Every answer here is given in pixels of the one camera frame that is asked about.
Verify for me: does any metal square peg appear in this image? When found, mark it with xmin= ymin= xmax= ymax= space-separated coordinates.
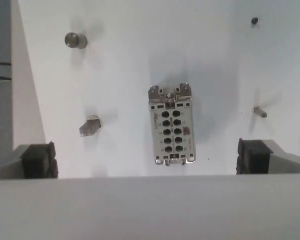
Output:
xmin=78 ymin=114 xmax=104 ymax=138

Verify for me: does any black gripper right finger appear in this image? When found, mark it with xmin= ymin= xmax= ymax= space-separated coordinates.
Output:
xmin=236 ymin=136 xmax=300 ymax=176

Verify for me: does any grey waterproof plug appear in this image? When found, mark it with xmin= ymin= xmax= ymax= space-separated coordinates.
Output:
xmin=147 ymin=83 xmax=193 ymax=166

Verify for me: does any metal thin peg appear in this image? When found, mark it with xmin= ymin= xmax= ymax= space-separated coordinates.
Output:
xmin=251 ymin=104 xmax=268 ymax=119

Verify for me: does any metal large round peg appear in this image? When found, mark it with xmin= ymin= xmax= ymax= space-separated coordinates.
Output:
xmin=64 ymin=31 xmax=88 ymax=50

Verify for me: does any white task board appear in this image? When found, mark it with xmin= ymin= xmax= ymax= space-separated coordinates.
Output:
xmin=11 ymin=0 xmax=300 ymax=180

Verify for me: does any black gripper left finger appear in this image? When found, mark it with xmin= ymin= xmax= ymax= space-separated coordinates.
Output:
xmin=0 ymin=141 xmax=60 ymax=180

